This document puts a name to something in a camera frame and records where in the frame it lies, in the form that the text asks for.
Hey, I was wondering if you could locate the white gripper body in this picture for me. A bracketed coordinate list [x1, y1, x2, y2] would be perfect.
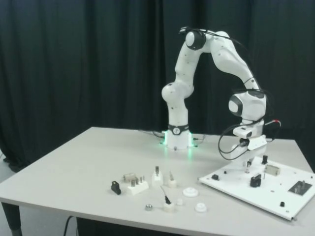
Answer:
[224, 145, 254, 162]

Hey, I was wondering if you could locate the white flat mounting plate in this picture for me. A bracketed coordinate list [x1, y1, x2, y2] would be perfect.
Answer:
[247, 136, 268, 151]

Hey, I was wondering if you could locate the white task board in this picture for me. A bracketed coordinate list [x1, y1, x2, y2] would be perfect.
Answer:
[198, 156, 315, 221]

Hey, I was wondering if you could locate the white large gear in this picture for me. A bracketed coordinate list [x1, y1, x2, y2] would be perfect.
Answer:
[182, 186, 197, 198]

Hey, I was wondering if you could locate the white tall plug holder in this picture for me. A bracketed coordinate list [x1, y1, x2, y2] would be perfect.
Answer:
[151, 172, 163, 188]

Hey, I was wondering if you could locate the white wedge peg holder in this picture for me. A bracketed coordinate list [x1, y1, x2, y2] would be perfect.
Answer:
[126, 181, 150, 197]

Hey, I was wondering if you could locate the clear Ethernet plug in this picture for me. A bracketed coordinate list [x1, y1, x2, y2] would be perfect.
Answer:
[122, 173, 138, 183]

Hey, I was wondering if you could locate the black D-SUB plug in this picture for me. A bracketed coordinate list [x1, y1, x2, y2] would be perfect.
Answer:
[110, 180, 123, 195]

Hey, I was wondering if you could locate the black curtain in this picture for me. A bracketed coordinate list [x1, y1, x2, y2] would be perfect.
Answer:
[0, 0, 315, 173]

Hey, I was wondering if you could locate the black table leg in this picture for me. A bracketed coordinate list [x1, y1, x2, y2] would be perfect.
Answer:
[1, 201, 23, 236]

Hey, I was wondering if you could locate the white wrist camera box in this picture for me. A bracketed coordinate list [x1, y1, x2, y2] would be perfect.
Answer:
[232, 127, 253, 139]

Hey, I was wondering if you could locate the black plug with cable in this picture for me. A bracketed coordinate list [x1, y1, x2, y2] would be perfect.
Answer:
[159, 185, 172, 205]

